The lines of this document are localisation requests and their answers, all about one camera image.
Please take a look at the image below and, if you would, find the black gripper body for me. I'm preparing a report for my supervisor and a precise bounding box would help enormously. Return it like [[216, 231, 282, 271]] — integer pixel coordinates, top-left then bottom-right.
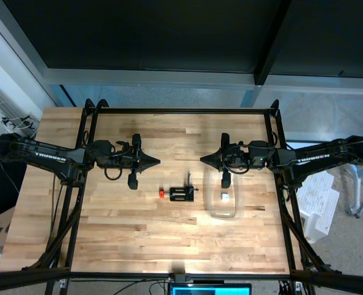
[[116, 133, 143, 191], [220, 133, 249, 189]]

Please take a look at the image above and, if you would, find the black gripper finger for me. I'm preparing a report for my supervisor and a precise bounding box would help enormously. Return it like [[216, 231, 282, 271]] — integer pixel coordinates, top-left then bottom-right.
[[140, 162, 162, 174], [199, 149, 221, 160], [199, 159, 221, 171], [140, 150, 162, 163]]

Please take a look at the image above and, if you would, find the black vise with orange knob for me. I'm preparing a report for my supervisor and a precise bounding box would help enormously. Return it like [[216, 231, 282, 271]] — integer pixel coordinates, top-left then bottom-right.
[[159, 186, 200, 203]]

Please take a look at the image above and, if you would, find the clear plastic tub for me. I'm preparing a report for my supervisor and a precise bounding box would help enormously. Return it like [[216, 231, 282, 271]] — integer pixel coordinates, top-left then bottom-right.
[[203, 170, 244, 221]]

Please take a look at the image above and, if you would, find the blue laptop screen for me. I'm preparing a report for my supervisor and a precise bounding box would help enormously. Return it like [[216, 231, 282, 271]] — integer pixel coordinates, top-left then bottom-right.
[[168, 282, 252, 295]]

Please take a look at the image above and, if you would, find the grey metal stand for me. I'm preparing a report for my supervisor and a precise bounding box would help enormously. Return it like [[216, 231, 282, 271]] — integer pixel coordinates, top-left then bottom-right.
[[332, 159, 363, 219]]

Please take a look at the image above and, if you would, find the flat cardboard box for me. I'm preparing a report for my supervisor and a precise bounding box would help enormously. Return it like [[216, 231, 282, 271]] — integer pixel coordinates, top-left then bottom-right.
[[0, 205, 16, 262]]

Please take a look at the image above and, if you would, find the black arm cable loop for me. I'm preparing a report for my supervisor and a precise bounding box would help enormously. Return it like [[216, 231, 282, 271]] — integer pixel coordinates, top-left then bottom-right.
[[223, 159, 250, 175]]

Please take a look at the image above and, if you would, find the braided black arm cable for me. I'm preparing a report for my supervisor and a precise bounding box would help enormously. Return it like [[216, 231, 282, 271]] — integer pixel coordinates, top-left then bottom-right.
[[103, 159, 123, 181]]

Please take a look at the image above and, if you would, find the black aluminium frame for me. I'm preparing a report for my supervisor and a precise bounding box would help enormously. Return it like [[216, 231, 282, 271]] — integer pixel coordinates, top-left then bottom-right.
[[0, 98, 363, 295]]

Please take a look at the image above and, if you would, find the black low camera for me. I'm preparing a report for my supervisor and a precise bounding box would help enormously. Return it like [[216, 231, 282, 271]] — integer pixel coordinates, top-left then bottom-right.
[[169, 272, 194, 283]]

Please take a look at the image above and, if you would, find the bundle of white cables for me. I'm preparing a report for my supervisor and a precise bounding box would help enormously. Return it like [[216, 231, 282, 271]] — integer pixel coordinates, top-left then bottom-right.
[[1, 115, 36, 130]]

